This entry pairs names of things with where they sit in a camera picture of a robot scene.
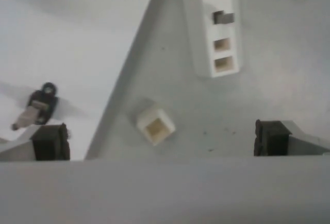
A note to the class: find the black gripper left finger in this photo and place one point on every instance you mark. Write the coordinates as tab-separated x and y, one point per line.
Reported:
51	142

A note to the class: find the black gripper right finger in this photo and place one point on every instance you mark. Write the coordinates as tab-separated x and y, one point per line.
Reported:
270	139

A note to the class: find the white task board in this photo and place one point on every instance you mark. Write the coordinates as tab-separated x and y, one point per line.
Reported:
64	41

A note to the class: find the small white plug holder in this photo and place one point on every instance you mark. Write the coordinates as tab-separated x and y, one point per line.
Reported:
156	123

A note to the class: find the white peg holder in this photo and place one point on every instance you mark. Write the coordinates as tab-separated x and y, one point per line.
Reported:
227	33

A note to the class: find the metal square peg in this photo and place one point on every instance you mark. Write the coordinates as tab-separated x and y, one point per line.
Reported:
223	18

